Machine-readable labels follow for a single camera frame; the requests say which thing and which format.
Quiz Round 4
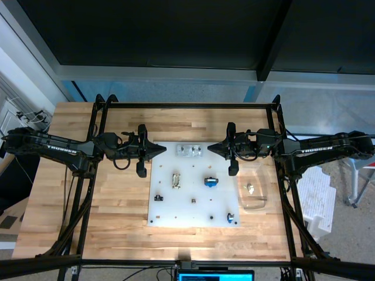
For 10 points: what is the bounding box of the small black table camera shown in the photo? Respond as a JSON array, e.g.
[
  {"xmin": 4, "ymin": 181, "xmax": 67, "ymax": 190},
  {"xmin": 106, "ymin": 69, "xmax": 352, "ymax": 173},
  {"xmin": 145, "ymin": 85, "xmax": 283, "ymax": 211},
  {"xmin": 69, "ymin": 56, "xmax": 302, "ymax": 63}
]
[{"xmin": 179, "ymin": 255, "xmax": 196, "ymax": 270}]

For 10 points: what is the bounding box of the clear plastic tub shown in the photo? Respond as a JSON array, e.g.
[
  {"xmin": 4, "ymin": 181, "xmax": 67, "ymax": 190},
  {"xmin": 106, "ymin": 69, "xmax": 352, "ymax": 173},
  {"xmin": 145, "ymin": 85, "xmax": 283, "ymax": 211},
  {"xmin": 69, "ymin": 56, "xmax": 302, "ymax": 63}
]
[{"xmin": 236, "ymin": 163, "xmax": 269, "ymax": 214}]

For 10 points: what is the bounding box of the white task board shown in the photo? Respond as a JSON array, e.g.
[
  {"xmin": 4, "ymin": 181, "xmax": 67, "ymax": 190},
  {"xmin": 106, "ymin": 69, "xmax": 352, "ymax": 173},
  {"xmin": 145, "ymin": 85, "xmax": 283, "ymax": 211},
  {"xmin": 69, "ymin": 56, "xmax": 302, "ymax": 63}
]
[{"xmin": 146, "ymin": 141, "xmax": 242, "ymax": 228}]

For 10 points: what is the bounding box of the white foam block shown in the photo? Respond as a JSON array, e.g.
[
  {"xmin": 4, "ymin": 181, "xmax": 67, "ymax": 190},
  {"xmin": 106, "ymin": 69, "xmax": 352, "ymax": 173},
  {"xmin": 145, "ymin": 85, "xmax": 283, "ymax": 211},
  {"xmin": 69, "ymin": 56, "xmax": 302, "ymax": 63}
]
[{"xmin": 295, "ymin": 163, "xmax": 337, "ymax": 242}]

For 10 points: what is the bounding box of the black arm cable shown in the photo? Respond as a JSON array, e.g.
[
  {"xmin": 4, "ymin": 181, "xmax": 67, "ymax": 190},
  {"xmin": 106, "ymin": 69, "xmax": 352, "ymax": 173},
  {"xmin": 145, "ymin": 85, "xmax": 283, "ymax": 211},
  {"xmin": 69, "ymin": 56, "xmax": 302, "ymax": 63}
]
[
  {"xmin": 233, "ymin": 132, "xmax": 263, "ymax": 161},
  {"xmin": 112, "ymin": 152, "xmax": 132, "ymax": 171}
]

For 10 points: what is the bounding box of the grey metal chair frame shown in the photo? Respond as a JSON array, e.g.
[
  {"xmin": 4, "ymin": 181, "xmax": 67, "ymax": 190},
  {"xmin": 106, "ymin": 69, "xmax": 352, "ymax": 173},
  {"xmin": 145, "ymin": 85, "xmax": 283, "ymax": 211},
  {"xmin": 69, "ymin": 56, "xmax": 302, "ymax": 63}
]
[{"xmin": 339, "ymin": 145, "xmax": 375, "ymax": 209}]

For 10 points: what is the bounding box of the brown cardboard box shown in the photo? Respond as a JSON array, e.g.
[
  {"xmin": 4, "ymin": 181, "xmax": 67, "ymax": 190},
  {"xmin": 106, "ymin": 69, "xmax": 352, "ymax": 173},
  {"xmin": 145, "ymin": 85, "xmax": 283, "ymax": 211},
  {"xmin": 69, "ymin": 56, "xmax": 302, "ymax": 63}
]
[{"xmin": 0, "ymin": 196, "xmax": 30, "ymax": 235}]

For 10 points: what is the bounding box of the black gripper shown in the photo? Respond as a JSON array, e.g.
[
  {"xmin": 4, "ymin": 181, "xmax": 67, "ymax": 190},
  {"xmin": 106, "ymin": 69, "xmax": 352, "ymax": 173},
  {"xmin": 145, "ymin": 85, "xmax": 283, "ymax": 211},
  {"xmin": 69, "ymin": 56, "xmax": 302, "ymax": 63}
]
[
  {"xmin": 121, "ymin": 123, "xmax": 167, "ymax": 178},
  {"xmin": 207, "ymin": 122, "xmax": 255, "ymax": 177}
]

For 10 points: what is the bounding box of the black aluminium table frame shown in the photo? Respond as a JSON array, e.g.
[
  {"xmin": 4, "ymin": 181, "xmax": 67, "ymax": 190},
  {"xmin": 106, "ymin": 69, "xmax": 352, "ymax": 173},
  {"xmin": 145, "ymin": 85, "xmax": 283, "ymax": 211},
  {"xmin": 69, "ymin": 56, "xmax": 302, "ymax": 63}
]
[{"xmin": 0, "ymin": 93, "xmax": 375, "ymax": 281}]

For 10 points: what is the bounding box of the black wall post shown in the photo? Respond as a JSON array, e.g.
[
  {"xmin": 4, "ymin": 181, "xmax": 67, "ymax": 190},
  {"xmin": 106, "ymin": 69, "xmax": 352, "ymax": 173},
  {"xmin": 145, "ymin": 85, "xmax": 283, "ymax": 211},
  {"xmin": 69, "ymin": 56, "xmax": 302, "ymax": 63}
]
[{"xmin": 256, "ymin": 0, "xmax": 294, "ymax": 82}]

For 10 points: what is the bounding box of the laptop screen with blue edge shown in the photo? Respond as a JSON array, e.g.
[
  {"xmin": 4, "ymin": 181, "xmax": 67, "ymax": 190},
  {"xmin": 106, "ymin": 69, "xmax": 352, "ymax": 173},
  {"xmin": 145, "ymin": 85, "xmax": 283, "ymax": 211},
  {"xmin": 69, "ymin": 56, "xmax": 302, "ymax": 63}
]
[{"xmin": 175, "ymin": 269, "xmax": 255, "ymax": 281}]

